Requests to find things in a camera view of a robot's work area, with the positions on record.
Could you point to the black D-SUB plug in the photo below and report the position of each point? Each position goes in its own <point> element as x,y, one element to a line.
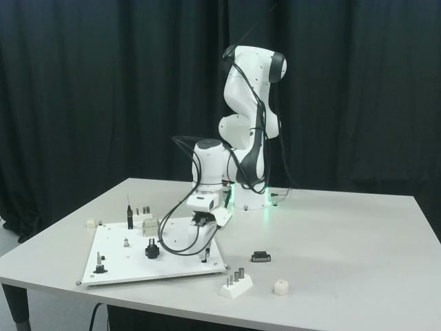
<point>261,257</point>

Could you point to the metal BNC plug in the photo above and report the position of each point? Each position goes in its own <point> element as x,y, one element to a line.
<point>127,243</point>

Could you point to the small white cube holder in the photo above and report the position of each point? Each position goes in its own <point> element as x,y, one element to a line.
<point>281,287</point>

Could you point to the white task board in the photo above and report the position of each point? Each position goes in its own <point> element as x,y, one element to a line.
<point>138,265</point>

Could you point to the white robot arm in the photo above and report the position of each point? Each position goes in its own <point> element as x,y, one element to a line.
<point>248,103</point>

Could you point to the black waterproof plug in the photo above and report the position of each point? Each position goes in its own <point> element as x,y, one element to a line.
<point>151,251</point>

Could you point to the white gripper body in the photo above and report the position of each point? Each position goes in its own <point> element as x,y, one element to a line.
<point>206,238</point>

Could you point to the metal round peg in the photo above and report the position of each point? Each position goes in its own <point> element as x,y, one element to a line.
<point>227,281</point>
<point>242,273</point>
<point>236,277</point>

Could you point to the black upright plug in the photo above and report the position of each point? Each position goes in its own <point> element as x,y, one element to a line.
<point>130,217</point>

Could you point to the small white block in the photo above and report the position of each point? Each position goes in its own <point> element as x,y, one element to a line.
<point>92,223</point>

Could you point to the black curtain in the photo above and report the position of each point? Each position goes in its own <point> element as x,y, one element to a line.
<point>103,86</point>

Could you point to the white peg holder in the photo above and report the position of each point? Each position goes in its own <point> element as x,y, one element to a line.
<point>143,215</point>
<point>237,288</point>

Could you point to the black table leg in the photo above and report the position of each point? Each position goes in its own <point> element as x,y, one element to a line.
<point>15,307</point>

